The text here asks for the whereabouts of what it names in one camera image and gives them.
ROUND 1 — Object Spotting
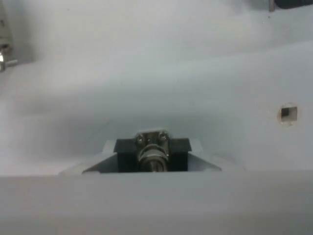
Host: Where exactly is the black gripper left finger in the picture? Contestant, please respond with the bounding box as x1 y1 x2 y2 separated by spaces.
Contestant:
82 138 139 174

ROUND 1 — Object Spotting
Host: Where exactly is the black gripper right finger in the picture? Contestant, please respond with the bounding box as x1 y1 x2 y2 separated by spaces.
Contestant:
167 137 223 172

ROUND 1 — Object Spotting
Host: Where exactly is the metal BNC plug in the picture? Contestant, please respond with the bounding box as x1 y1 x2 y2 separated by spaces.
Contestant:
137 143 169 173

